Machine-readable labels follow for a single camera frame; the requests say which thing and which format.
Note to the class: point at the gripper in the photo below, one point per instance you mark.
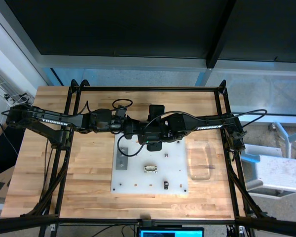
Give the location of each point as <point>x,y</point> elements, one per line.
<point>156,111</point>
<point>129,127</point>

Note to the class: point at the grey HAN10E hub socket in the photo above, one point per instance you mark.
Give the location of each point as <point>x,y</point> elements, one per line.
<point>151,169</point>

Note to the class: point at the small black connector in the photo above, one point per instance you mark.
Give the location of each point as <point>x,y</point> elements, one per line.
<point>165,185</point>

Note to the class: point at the grey metal bar block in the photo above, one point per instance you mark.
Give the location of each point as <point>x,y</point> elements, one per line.
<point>122,163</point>

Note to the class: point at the white plastic board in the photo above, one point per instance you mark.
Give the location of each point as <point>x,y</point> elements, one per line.
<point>138,177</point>

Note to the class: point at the clear plastic tub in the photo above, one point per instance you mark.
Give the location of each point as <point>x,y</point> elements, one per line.
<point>199,175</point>

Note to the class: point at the laptop screen blue edge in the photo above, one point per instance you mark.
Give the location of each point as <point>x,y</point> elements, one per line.
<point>170,232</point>

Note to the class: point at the pale blue metal stand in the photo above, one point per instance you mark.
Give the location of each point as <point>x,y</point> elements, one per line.
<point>284,138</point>

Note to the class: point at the grey white step stool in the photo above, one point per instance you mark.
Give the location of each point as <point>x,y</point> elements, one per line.
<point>278,172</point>

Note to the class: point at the black camera bracket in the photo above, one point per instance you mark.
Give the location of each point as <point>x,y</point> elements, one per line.
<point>146,222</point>

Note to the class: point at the black aluminium frame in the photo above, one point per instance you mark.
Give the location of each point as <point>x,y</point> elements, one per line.
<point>233,172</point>

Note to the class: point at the white corner bracket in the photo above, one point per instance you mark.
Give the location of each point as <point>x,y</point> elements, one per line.
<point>241,229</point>
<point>52,227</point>

